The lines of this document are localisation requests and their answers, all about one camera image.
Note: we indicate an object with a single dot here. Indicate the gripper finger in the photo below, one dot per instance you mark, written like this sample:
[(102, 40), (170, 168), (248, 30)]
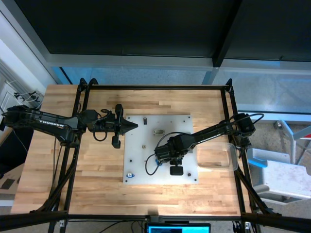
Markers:
[(128, 123), (128, 128)]

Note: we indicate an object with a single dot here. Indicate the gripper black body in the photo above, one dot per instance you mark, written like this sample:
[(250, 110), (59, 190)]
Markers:
[(109, 125), (170, 154)]

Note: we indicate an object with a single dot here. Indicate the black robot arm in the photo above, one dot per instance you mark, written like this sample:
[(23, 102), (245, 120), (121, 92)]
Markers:
[(213, 132), (48, 122)]

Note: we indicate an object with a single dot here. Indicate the white taskboard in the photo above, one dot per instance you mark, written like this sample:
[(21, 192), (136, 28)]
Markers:
[(141, 170)]

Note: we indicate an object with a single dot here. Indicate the blue round connector holder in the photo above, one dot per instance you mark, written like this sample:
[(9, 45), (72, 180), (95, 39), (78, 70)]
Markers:
[(158, 162)]

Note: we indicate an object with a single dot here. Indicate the small black socket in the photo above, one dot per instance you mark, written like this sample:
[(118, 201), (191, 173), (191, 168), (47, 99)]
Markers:
[(145, 120)]

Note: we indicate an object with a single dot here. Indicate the grey rectangular connector socket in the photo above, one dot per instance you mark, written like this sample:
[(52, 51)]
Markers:
[(158, 132)]

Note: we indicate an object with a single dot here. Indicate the clear plastic tub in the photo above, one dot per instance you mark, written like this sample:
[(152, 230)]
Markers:
[(213, 155)]

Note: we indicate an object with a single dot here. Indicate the laptop screen with blue edge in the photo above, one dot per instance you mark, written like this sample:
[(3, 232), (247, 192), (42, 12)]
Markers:
[(177, 228)]

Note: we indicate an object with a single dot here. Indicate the white step stool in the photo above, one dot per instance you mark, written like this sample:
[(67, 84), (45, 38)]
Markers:
[(284, 174)]

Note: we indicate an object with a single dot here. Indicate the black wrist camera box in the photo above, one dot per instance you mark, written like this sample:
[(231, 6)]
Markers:
[(176, 171)]

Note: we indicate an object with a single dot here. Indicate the black table frame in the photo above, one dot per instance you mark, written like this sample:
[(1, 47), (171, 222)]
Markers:
[(155, 87)]

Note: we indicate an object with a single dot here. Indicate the small blue square mount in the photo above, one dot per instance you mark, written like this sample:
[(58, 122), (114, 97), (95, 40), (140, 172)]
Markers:
[(127, 175)]

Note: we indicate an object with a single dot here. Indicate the black table-level camera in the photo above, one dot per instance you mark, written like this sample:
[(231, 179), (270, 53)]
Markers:
[(153, 214)]

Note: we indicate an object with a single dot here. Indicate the white frame bracket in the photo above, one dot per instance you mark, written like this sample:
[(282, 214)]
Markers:
[(62, 223), (247, 225)]

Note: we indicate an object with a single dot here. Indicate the black wall pillar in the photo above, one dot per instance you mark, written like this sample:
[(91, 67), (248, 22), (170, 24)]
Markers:
[(228, 31)]

